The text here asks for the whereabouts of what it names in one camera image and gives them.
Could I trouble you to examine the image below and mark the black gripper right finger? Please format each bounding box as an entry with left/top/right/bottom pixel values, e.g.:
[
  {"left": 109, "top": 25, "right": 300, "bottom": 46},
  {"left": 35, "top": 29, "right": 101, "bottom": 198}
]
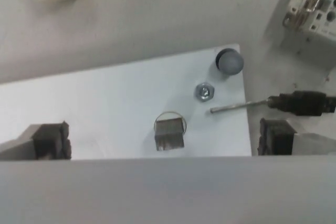
[{"left": 258, "top": 118, "right": 336, "bottom": 157}]

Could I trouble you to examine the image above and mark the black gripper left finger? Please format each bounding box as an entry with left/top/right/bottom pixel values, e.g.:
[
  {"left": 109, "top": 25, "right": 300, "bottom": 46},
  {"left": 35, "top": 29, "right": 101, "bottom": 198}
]
[{"left": 0, "top": 120, "right": 72, "bottom": 162}]

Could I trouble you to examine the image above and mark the metal square peg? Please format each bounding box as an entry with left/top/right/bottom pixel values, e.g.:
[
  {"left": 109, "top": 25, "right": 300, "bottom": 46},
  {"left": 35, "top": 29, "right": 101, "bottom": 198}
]
[{"left": 154, "top": 118, "right": 185, "bottom": 152}]

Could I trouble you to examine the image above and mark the white task board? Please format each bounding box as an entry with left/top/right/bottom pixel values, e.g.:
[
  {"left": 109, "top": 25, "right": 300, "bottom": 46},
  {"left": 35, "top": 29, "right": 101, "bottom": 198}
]
[{"left": 0, "top": 43, "right": 253, "bottom": 161}]

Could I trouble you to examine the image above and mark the metal hex nut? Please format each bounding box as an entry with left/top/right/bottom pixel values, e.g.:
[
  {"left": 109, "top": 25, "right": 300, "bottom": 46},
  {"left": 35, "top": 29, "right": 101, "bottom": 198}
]
[{"left": 193, "top": 82, "right": 217, "bottom": 102}]

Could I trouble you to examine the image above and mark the black round knob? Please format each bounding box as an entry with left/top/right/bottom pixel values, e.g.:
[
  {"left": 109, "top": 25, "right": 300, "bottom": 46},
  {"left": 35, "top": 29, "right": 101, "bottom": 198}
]
[{"left": 215, "top": 47, "right": 245, "bottom": 77}]

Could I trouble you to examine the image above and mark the metal waterproof plug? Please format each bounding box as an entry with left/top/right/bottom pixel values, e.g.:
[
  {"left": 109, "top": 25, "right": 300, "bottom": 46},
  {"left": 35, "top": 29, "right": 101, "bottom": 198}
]
[{"left": 281, "top": 0, "right": 336, "bottom": 49}]

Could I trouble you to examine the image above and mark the black USB plug with cable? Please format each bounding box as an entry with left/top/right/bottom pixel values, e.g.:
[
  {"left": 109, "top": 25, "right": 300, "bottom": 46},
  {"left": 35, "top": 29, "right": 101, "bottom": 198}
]
[{"left": 209, "top": 90, "right": 336, "bottom": 117}]

